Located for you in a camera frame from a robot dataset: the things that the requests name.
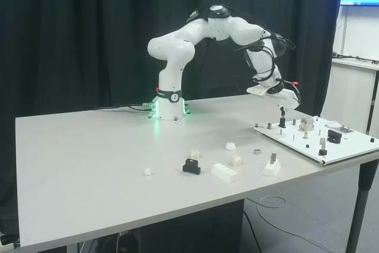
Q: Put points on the white empty peg holder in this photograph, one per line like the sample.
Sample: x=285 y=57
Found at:
x=225 y=173

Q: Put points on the white large gear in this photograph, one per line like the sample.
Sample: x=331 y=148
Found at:
x=334 y=124

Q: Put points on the white medium gear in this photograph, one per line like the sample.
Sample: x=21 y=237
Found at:
x=230 y=146

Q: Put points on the black table leg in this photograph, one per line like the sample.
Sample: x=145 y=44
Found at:
x=359 y=205

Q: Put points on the black D-SUB plug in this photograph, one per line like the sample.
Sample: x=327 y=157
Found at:
x=192 y=167

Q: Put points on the metal peg on black base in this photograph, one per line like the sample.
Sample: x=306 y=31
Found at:
x=322 y=147

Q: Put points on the metal BNC plug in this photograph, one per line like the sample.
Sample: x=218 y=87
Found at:
x=305 y=136

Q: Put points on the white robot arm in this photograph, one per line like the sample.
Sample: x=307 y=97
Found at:
x=171 y=69

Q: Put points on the cream cube plug holder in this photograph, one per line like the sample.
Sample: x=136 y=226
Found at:
x=235 y=160
x=195 y=154

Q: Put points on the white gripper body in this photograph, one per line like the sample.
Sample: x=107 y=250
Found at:
x=288 y=97

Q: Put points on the black curtain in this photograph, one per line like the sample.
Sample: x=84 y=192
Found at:
x=89 y=28

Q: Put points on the metal bolt nut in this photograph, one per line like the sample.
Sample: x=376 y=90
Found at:
x=257 y=151

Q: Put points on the white small gear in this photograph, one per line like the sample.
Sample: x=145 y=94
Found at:
x=147 y=172

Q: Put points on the white cabinet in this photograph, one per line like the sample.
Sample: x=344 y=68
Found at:
x=353 y=93

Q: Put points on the black box under table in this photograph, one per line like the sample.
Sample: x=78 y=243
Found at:
x=192 y=229

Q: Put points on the metal round peg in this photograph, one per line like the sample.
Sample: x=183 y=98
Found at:
x=273 y=158

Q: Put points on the white holder with pegs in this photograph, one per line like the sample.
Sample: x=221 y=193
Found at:
x=271 y=170

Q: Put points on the white task board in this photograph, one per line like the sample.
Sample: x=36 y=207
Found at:
x=296 y=143

